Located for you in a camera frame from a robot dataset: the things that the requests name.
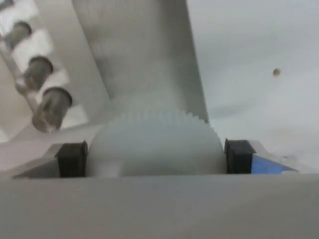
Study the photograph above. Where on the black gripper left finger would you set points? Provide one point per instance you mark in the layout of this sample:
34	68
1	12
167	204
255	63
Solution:
71	160

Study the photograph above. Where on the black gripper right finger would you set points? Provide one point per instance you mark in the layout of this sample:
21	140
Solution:
239	159

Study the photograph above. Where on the white large gear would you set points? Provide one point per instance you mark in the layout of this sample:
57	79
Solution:
154	144

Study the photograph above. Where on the metal round peg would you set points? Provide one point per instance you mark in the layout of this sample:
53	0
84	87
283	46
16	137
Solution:
17	33
51	109
37	72

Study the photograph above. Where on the white task board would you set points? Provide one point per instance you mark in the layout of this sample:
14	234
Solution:
249	49

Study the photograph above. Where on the white peg holder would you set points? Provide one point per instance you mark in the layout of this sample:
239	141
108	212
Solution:
69	49

